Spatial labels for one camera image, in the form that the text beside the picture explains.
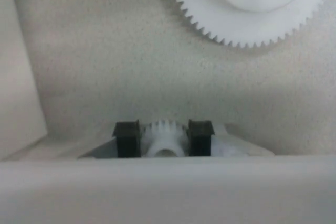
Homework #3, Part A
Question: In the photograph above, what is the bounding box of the white small gear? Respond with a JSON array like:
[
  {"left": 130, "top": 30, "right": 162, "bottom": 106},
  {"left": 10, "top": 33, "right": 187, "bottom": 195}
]
[{"left": 141, "top": 119, "right": 190, "bottom": 158}]

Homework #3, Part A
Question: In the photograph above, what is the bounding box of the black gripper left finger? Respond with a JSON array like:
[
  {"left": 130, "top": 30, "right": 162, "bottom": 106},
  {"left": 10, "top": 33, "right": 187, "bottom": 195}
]
[{"left": 77, "top": 120, "right": 142, "bottom": 159}]

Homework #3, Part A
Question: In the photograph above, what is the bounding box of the white large gear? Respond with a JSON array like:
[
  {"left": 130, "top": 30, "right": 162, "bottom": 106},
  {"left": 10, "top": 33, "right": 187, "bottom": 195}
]
[{"left": 167, "top": 0, "right": 334, "bottom": 50}]

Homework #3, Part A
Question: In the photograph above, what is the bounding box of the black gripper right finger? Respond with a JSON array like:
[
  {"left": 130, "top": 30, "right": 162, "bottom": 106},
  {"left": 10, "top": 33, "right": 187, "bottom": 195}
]
[{"left": 187, "top": 119, "right": 275, "bottom": 158}]

